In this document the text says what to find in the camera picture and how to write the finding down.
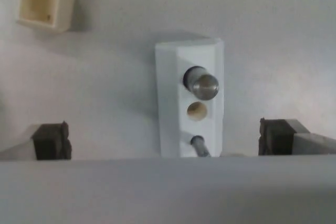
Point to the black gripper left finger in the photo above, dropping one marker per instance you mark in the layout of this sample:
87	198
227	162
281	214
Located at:
51	141

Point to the cream hollow cube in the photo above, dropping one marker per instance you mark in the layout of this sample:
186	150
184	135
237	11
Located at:
61	1

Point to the metal thick round peg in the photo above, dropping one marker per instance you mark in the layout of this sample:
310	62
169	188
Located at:
204	87

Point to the white round peg holder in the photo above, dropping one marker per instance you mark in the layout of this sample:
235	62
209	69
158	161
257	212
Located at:
168	90

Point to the metal thin round peg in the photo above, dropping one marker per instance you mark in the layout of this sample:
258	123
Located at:
200	146

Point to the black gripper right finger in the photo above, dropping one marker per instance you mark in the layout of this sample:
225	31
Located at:
278	137

